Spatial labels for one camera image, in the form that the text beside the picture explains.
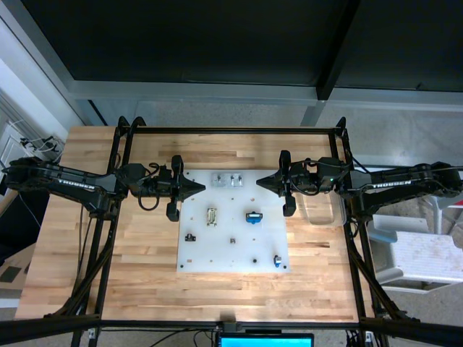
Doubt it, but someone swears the white mounting board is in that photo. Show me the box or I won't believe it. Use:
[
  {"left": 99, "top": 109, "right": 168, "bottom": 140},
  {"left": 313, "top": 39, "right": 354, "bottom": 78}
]
[{"left": 176, "top": 168, "right": 292, "bottom": 274}]

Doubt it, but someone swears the white chair frame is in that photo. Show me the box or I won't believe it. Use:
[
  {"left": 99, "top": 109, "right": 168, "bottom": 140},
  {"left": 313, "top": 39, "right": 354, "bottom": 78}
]
[{"left": 432, "top": 197, "right": 463, "bottom": 236}]

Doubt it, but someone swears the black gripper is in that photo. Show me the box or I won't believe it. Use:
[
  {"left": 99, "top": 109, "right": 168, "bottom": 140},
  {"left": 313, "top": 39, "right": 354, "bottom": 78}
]
[
  {"left": 156, "top": 155, "right": 206, "bottom": 222},
  {"left": 255, "top": 150, "right": 311, "bottom": 218}
]

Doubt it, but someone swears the black metal table frame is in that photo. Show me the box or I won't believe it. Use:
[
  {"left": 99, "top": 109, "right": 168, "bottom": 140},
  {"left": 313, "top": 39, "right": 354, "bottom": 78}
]
[{"left": 0, "top": 115, "right": 463, "bottom": 347}]

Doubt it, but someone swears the clear plastic tub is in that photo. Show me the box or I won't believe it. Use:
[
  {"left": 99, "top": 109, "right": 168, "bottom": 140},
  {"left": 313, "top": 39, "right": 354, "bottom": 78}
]
[{"left": 300, "top": 189, "right": 347, "bottom": 227}]

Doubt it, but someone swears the black and white cable bundle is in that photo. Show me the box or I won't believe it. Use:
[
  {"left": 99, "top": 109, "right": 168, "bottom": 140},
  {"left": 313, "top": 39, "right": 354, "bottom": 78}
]
[{"left": 20, "top": 135, "right": 65, "bottom": 157}]

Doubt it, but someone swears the white plastic step stool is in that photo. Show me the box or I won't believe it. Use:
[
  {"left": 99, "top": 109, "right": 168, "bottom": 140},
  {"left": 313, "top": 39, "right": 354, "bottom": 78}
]
[{"left": 368, "top": 213, "right": 463, "bottom": 294}]

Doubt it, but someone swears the black foam pad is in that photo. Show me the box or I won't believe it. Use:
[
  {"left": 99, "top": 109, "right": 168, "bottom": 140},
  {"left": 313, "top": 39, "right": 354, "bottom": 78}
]
[{"left": 0, "top": 266, "right": 22, "bottom": 283}]

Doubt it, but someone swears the black room post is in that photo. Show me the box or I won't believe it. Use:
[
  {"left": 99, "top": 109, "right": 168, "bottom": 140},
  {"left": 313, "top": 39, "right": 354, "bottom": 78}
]
[{"left": 316, "top": 0, "right": 362, "bottom": 101}]

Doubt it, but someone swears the blue lit screen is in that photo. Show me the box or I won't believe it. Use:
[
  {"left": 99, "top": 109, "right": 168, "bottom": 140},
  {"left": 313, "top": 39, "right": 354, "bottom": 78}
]
[{"left": 216, "top": 332, "right": 315, "bottom": 347}]

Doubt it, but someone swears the aluminium block with pins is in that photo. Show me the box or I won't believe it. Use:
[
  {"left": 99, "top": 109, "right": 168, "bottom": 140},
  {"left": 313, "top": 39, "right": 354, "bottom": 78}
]
[{"left": 211, "top": 172, "right": 245, "bottom": 189}]

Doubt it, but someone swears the grey metal partition frame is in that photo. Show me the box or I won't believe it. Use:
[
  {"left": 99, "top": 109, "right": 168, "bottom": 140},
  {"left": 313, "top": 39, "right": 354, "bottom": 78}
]
[{"left": 0, "top": 0, "right": 463, "bottom": 127}]

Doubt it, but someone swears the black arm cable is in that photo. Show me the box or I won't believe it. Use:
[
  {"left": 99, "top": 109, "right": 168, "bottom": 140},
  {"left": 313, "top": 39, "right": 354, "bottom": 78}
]
[{"left": 138, "top": 162, "right": 161, "bottom": 212}]

